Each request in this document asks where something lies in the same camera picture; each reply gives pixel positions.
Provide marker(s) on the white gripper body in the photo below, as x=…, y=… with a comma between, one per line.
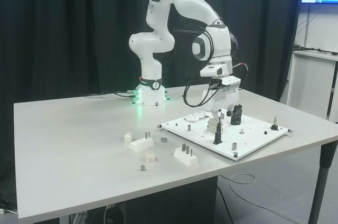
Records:
x=216, y=100

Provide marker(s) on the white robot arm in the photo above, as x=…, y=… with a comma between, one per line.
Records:
x=155, y=47

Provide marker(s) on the metal BNC plug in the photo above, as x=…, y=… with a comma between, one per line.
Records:
x=142, y=167

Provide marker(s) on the black D-SUB plug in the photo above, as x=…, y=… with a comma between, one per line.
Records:
x=236, y=117

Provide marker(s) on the metal square peg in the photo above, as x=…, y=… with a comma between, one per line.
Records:
x=234, y=146
x=184, y=148

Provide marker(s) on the white task board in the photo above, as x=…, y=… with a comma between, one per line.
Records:
x=253, y=142

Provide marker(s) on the thin black rod red tag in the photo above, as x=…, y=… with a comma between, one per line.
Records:
x=241, y=64

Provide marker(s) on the white peg holder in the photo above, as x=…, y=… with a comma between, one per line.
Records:
x=186, y=158
x=141, y=145

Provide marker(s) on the small white cube holder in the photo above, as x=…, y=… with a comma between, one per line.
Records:
x=150, y=157
x=127, y=138

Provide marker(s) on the white cabinet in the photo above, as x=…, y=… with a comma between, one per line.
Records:
x=311, y=84

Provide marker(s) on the black box under table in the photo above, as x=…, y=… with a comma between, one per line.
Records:
x=158, y=203

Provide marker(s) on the black table leg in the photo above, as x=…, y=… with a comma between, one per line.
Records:
x=320, y=181

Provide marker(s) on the black curtain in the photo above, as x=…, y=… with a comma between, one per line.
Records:
x=66, y=23

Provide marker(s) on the white power strip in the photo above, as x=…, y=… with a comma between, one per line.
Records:
x=2, y=212

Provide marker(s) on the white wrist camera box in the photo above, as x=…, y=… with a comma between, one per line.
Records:
x=211, y=70

